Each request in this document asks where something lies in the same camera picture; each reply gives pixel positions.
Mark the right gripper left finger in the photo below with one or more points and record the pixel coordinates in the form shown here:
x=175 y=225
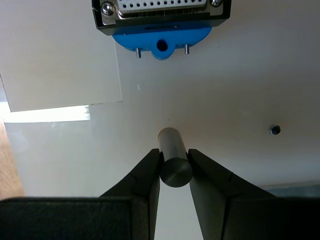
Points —
x=75 y=217

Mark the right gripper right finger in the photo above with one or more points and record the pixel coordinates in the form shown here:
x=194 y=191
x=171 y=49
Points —
x=250 y=217

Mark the grey metal cylinder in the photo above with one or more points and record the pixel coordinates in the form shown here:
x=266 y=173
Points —
x=176 y=172

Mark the grey metal block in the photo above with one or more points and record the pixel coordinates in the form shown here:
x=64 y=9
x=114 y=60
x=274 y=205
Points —
x=300 y=191

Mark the white paper label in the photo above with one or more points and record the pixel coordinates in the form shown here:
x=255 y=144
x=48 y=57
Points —
x=62 y=62

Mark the silver screw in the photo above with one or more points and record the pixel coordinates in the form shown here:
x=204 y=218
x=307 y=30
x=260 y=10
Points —
x=138 y=53
x=186 y=49

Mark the black silver D-sub connector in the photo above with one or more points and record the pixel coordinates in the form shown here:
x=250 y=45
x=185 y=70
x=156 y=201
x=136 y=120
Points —
x=160 y=15

